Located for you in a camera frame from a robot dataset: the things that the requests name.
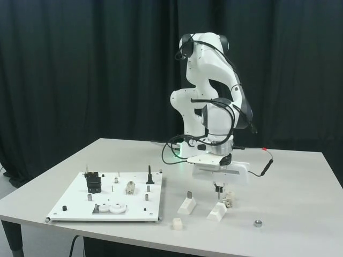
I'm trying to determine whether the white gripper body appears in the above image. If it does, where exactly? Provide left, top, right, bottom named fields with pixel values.
left=191, top=162, right=250, bottom=186

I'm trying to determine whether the white peg holder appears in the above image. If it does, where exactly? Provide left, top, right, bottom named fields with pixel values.
left=177, top=199, right=197, bottom=215
left=206, top=202, right=228, bottom=222

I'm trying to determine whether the tall black plug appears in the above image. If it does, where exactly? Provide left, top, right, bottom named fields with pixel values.
left=145, top=165, right=155, bottom=185

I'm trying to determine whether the white large gear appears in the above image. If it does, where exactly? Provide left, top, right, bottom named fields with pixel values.
left=110, top=203, right=128, bottom=214

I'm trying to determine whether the white task board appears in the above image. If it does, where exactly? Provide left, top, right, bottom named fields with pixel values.
left=44, top=171, right=165, bottom=223

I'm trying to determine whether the black D-SUB plug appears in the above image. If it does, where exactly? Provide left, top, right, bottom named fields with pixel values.
left=85, top=172, right=103, bottom=194

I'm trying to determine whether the black curtain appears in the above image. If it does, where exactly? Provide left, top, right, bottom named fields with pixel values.
left=0, top=0, right=343, bottom=185

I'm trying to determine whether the dark table leg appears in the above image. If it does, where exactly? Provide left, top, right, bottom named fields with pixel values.
left=1, top=218, right=23, bottom=257

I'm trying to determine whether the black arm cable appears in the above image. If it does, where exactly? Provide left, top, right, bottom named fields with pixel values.
left=161, top=134, right=208, bottom=164

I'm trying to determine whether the black floor cable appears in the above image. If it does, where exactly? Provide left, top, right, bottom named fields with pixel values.
left=70, top=235, right=84, bottom=257

